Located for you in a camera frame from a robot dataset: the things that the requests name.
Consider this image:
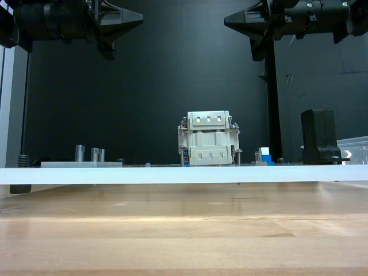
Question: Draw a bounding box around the black board foot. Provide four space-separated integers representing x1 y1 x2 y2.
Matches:
9 184 32 194

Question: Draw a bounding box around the beige HAN10E base socket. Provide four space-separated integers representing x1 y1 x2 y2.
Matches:
177 131 244 167

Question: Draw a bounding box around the grey metal plate with posts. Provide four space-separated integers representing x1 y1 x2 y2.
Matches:
40 144 124 168

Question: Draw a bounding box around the black wall post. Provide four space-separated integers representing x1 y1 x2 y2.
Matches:
260 39 284 163

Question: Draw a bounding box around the clear plastic tub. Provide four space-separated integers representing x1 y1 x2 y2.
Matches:
336 137 368 166

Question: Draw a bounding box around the small blue white connector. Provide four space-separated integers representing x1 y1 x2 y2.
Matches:
258 147 273 166

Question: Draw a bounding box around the beige HAN10E connector insert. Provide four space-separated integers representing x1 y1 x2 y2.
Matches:
178 111 241 135

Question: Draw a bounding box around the black connector block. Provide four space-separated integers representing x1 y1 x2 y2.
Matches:
301 109 351 166

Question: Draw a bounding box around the white taskboard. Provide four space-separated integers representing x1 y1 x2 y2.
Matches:
0 166 368 186

